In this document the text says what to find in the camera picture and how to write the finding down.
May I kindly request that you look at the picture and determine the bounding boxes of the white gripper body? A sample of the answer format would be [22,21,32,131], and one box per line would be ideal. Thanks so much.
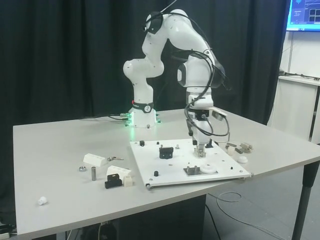
[191,119,214,147]

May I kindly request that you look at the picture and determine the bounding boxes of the white large gear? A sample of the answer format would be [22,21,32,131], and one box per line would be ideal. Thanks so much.
[200,164,217,175]

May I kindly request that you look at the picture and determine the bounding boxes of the Ethernet plug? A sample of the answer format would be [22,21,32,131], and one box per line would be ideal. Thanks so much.
[239,142,255,154]

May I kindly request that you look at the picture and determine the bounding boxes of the white task board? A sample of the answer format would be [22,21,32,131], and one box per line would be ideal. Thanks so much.
[129,138,255,190]

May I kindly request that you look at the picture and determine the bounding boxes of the small white peg holder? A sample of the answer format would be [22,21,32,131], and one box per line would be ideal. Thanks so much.
[122,175,135,187]

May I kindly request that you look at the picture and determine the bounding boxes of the white holder block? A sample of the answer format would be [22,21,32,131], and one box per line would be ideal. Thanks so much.
[106,165,132,177]
[83,152,109,166]

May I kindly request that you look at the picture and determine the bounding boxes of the white cabinet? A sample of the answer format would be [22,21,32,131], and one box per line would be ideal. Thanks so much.
[276,73,320,146]

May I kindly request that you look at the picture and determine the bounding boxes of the black D-SUB plug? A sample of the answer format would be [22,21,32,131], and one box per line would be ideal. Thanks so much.
[104,174,121,190]

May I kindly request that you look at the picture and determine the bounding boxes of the black table leg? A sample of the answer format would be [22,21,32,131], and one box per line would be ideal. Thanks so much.
[292,163,317,240]

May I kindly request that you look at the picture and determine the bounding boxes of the blue screen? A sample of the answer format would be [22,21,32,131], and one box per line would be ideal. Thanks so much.
[286,0,320,32]

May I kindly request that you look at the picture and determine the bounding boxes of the black curtains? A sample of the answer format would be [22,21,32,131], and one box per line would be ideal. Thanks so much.
[0,0,292,127]

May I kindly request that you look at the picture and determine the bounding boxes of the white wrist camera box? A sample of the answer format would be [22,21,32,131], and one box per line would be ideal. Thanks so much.
[211,107,228,121]

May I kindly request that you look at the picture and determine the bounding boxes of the grey floor cable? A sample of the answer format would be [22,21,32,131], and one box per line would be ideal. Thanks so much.
[206,191,276,240]

